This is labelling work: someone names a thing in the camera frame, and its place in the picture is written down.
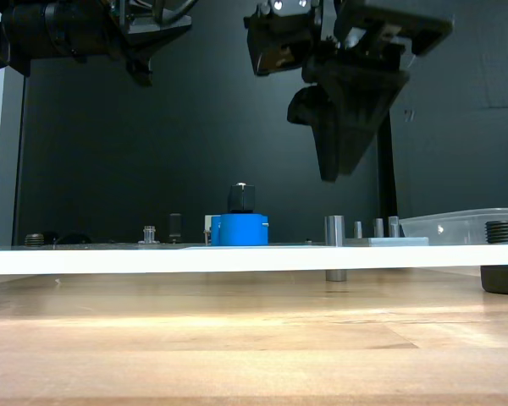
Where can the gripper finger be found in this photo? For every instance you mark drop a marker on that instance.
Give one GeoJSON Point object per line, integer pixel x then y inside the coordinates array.
{"type": "Point", "coordinates": [140, 67]}
{"type": "Point", "coordinates": [324, 139]}
{"type": "Point", "coordinates": [364, 110]}
{"type": "Point", "coordinates": [161, 31]}

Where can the steel cylinder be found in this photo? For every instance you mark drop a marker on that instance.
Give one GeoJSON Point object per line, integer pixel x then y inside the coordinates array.
{"type": "Point", "coordinates": [334, 230]}

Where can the clear plastic container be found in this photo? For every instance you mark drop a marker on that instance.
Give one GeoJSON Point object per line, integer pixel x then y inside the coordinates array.
{"type": "Point", "coordinates": [457, 230]}

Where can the thin metal pin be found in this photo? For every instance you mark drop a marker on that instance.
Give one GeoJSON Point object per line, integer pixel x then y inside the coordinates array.
{"type": "Point", "coordinates": [357, 230]}

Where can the black D-sub connector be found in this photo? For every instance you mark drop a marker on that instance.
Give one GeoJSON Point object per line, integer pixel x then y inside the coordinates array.
{"type": "Point", "coordinates": [241, 199]}

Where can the medium metal pin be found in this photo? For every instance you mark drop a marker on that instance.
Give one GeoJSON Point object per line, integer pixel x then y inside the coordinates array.
{"type": "Point", "coordinates": [378, 228]}

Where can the thick metal pin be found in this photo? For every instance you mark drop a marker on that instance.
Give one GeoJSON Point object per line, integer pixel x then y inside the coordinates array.
{"type": "Point", "coordinates": [393, 227]}

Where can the grey metal plate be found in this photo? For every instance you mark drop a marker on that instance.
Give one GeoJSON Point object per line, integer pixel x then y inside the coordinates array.
{"type": "Point", "coordinates": [385, 241]}

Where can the white board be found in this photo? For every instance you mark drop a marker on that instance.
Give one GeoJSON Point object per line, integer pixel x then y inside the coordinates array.
{"type": "Point", "coordinates": [237, 260]}

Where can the small black plug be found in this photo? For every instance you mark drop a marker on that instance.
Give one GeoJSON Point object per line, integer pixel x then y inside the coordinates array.
{"type": "Point", "coordinates": [175, 226]}

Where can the clear ribbed connector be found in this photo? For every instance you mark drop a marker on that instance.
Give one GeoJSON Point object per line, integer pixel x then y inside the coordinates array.
{"type": "Point", "coordinates": [149, 234]}

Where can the small black threaded screw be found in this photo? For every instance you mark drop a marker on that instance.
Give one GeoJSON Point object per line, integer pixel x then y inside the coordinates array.
{"type": "Point", "coordinates": [34, 240]}

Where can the black frame post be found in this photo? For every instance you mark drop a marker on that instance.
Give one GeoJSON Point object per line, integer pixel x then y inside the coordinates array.
{"type": "Point", "coordinates": [387, 169]}

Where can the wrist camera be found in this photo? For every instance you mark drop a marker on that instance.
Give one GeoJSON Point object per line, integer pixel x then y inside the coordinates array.
{"type": "Point", "coordinates": [279, 38]}

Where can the blue connector mount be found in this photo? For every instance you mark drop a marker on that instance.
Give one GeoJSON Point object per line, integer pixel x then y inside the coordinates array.
{"type": "Point", "coordinates": [241, 230]}

